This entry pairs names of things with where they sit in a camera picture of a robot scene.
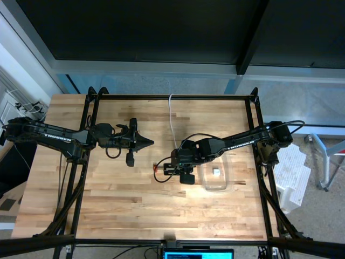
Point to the small white block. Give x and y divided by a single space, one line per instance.
216 171

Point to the black metal frame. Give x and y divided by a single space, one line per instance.
134 97

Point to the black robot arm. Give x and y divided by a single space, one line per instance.
59 137
237 141

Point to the grey metal chair frame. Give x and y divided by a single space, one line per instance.
326 167

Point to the brown cardboard box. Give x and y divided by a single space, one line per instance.
16 191

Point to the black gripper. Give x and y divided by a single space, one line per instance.
187 178
132 140

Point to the laptop screen with blue edge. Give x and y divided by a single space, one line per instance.
196 255

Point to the clear plastic tub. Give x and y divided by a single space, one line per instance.
215 186

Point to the black clamp with orange knob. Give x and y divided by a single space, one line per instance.
155 169

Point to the small black table camera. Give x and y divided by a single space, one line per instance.
172 243

